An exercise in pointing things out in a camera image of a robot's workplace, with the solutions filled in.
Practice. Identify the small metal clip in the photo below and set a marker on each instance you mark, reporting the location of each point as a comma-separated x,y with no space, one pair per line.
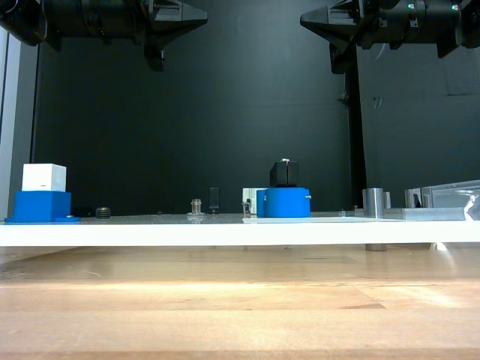
246,210

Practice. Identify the grey aluminium plate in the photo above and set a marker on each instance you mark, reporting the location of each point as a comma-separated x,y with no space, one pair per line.
431,214

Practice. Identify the white task board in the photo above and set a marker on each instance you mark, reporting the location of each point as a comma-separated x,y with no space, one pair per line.
187,236

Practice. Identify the white plastic connector block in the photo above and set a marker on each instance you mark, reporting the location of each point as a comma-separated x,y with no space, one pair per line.
249,197

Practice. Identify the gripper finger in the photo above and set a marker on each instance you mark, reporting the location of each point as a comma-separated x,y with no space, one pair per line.
318,15
168,29
191,13
337,33

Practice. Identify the blue connector mount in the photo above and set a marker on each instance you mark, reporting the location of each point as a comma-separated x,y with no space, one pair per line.
285,204

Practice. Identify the white cube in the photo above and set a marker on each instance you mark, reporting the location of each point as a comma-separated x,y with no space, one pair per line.
45,176

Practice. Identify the blue block base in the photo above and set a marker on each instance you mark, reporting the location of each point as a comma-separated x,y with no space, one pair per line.
41,206

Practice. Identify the steel 16mm cylinder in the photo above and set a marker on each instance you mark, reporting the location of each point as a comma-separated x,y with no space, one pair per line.
372,202

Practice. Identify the small black upright plate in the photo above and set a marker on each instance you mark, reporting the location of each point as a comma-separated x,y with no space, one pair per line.
214,198

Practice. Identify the black aluminium frame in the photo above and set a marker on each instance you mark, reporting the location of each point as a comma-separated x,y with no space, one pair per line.
356,150

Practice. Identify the black D-sub connector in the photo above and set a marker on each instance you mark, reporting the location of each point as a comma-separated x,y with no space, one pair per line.
283,174

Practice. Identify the steel threaded stud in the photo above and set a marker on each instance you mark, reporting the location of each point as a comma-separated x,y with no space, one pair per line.
387,198
409,198

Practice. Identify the clear plastic tub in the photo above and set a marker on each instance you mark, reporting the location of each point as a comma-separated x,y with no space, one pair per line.
453,191

